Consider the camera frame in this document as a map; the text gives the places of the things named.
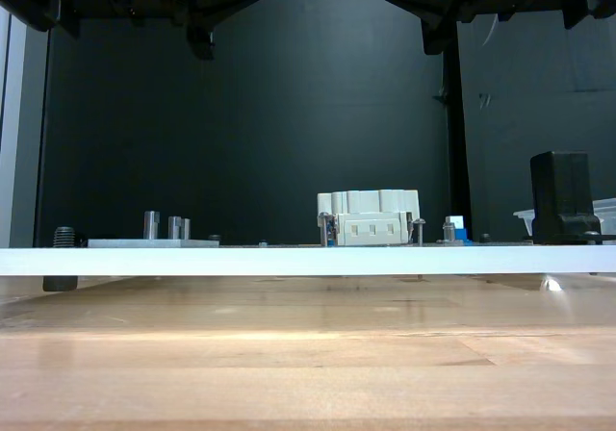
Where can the blue clamp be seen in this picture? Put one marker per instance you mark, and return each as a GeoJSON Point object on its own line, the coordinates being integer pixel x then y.
{"type": "Point", "coordinates": [330, 230]}

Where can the black wall pillar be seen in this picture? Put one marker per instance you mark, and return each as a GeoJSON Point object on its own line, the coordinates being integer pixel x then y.
{"type": "Point", "coordinates": [457, 137]}

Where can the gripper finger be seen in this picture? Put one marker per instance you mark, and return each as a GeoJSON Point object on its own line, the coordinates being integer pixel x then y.
{"type": "Point", "coordinates": [428, 7]}
{"type": "Point", "coordinates": [226, 5]}

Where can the blue white small connector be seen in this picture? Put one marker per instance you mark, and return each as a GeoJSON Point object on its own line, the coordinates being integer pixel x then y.
{"type": "Point", "coordinates": [461, 235]}

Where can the steel post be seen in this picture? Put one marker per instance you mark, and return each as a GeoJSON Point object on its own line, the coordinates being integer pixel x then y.
{"type": "Point", "coordinates": [174, 229]}
{"type": "Point", "coordinates": [187, 230]}
{"type": "Point", "coordinates": [151, 226]}

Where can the black screw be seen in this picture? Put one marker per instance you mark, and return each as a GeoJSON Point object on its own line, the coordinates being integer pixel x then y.
{"type": "Point", "coordinates": [65, 237]}

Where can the white board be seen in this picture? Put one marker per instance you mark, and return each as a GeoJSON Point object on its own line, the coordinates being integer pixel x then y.
{"type": "Point", "coordinates": [308, 261]}

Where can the black board foot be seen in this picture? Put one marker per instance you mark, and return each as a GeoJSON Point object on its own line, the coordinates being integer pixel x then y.
{"type": "Point", "coordinates": [60, 284]}

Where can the grey metal plate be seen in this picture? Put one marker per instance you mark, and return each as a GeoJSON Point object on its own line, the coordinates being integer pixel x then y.
{"type": "Point", "coordinates": [144, 243]}

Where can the black connector socket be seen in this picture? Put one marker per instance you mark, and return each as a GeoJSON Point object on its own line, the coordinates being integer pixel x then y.
{"type": "Point", "coordinates": [560, 195]}

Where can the beige connector hub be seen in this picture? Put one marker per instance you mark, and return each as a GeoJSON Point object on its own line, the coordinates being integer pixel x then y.
{"type": "Point", "coordinates": [370, 229]}

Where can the clear plastic tub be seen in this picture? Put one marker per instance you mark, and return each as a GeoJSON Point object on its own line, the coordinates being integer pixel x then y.
{"type": "Point", "coordinates": [607, 210]}

